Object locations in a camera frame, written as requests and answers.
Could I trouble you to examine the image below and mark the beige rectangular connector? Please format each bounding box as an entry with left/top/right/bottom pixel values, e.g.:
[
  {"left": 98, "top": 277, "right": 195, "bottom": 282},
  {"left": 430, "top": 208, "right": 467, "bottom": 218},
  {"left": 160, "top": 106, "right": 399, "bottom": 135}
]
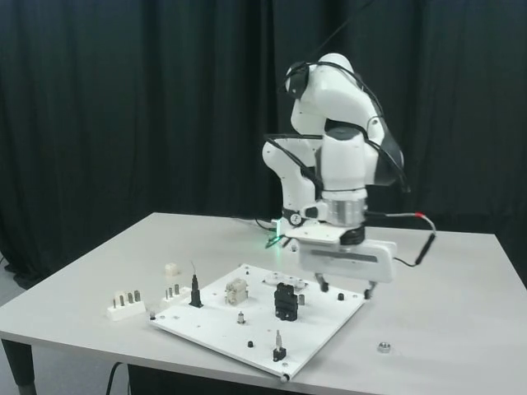
[{"left": 224, "top": 277, "right": 245, "bottom": 306}]

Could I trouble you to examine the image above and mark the black cable under table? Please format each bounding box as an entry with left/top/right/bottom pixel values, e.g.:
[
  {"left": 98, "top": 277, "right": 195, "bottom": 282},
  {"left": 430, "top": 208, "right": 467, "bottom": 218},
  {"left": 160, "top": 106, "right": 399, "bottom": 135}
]
[{"left": 107, "top": 360, "right": 129, "bottom": 395}]

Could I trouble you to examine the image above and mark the black Ethernet plug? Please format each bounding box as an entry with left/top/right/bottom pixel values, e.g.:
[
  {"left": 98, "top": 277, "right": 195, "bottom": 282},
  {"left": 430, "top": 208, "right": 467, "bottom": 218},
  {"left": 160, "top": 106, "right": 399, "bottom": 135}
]
[{"left": 188, "top": 259, "right": 205, "bottom": 308}]

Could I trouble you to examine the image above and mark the black table leg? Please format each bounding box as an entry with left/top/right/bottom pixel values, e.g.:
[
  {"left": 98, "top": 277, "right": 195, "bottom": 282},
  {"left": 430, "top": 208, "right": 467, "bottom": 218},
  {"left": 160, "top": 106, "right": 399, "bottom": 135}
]
[{"left": 0, "top": 338, "right": 36, "bottom": 395}]

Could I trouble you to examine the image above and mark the black D-SUB plug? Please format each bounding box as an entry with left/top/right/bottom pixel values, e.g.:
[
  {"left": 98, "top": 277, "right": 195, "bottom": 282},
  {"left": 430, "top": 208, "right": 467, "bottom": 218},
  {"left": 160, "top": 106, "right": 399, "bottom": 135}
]
[{"left": 273, "top": 281, "right": 299, "bottom": 323}]

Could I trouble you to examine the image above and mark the small white peg holder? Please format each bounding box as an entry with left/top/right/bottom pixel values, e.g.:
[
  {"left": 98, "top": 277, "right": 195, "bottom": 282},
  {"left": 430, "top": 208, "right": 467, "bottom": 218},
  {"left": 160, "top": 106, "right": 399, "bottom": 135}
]
[{"left": 159, "top": 292, "right": 191, "bottom": 308}]

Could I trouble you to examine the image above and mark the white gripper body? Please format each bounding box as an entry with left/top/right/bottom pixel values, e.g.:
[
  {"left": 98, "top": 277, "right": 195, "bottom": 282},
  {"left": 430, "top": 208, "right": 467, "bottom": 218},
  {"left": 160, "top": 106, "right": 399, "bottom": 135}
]
[{"left": 296, "top": 239, "right": 399, "bottom": 286}]

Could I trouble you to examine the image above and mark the thin black rod on wire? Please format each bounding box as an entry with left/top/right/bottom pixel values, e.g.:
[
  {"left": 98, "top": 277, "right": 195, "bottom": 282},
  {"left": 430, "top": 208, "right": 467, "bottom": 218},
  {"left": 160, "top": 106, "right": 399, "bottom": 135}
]
[{"left": 365, "top": 211, "right": 437, "bottom": 269}]

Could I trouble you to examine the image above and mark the flat white mounting plate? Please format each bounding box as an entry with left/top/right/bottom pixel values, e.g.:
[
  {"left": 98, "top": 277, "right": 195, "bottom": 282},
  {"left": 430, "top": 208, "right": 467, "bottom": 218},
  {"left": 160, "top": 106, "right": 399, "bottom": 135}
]
[{"left": 283, "top": 225, "right": 351, "bottom": 248}]

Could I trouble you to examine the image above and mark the large white peg holder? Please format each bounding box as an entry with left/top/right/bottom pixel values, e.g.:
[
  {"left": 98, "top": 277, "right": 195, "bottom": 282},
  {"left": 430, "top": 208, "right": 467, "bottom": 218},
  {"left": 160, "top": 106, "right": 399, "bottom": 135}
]
[{"left": 105, "top": 298, "right": 147, "bottom": 323}]

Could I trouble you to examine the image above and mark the white task board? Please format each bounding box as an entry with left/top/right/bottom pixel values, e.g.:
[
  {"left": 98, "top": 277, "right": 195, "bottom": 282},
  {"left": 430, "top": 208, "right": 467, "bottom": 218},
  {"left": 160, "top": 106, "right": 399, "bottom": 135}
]
[{"left": 147, "top": 263, "right": 369, "bottom": 382}]

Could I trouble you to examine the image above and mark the metal plug on black base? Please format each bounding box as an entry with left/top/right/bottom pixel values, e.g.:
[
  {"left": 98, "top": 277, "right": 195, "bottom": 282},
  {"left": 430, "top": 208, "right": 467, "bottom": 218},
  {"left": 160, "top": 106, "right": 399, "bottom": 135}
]
[{"left": 272, "top": 328, "right": 287, "bottom": 364}]

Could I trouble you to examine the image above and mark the black curtain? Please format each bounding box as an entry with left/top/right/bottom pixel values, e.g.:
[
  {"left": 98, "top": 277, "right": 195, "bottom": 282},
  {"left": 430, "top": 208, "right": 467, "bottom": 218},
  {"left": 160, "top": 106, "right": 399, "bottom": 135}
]
[{"left": 0, "top": 0, "right": 527, "bottom": 285}]

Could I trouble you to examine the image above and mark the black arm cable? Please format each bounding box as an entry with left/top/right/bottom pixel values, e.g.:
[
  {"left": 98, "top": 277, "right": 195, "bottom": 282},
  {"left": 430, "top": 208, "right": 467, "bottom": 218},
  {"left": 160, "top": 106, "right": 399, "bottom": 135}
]
[{"left": 263, "top": 61, "right": 412, "bottom": 194}]

